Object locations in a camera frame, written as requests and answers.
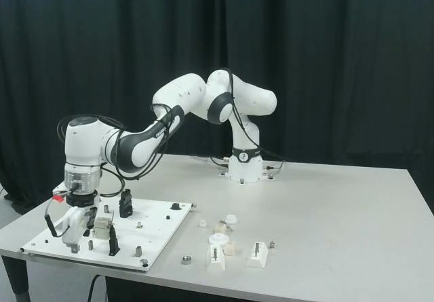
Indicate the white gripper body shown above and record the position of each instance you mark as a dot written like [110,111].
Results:
[74,225]

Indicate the metal square peg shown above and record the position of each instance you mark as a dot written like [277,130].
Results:
[215,252]

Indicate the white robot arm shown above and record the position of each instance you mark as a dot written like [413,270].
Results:
[183,88]

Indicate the white peg holder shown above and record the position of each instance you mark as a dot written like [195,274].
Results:
[217,264]
[257,260]

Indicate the metal round peg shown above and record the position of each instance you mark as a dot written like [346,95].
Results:
[257,248]

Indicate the black D-SUB plug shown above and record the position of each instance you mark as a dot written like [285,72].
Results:
[125,204]

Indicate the dark table leg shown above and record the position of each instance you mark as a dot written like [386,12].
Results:
[15,278]

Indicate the white task board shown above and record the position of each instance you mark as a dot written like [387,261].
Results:
[159,234]

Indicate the metal bolt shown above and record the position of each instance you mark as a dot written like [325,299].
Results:
[186,260]

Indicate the white small gear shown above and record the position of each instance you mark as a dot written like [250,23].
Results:
[202,223]

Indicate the white large gear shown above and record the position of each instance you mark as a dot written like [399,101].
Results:
[218,239]

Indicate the small beige holder block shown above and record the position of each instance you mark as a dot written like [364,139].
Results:
[219,228]
[231,248]

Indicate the white medium gear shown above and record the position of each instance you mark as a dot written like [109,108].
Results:
[231,219]

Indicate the black curtain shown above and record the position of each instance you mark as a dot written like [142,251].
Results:
[305,27]

